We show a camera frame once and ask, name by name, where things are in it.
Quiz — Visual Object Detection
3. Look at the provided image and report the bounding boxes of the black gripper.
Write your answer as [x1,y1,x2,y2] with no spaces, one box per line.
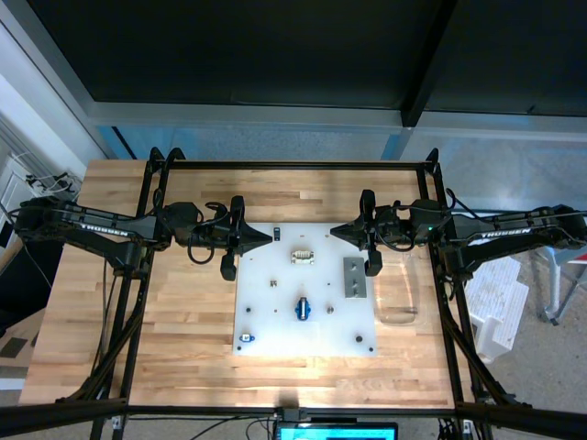
[201,195,275,281]
[330,191,404,278]

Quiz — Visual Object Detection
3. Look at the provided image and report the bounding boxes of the grey metal slotted block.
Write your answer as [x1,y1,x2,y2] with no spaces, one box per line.
[342,255,368,300]

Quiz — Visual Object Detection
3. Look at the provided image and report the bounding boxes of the clear plastic tub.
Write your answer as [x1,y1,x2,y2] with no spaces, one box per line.
[373,253,426,329]

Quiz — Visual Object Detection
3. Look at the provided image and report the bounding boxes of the white task board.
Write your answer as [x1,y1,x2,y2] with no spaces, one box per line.
[232,222,380,358]

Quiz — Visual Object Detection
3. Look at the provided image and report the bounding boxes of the white plastic step stool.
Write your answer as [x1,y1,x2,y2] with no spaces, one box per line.
[462,260,533,366]

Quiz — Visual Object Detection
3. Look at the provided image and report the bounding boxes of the blue laptop screen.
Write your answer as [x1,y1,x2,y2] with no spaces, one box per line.
[273,421,399,440]

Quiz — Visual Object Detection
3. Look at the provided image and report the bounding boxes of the grey metal stand legs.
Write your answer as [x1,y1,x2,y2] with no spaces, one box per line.
[531,228,587,327]

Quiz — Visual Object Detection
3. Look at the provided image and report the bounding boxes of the brown cardboard box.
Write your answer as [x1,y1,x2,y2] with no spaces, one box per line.
[0,306,47,381]

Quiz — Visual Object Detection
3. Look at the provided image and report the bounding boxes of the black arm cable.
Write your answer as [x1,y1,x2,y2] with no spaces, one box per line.
[187,200,230,266]
[378,201,481,252]

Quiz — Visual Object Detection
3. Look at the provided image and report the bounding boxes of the black metal frame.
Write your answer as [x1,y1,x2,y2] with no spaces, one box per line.
[0,145,587,440]

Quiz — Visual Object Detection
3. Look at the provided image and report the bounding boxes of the blue mount with black clamp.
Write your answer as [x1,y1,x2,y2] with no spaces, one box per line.
[293,295,314,322]

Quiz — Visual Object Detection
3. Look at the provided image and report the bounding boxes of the black table-level camera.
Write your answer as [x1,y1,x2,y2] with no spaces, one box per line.
[274,397,309,422]

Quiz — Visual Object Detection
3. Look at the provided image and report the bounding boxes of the black and white cable bundle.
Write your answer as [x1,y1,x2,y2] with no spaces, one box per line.
[23,170,80,194]

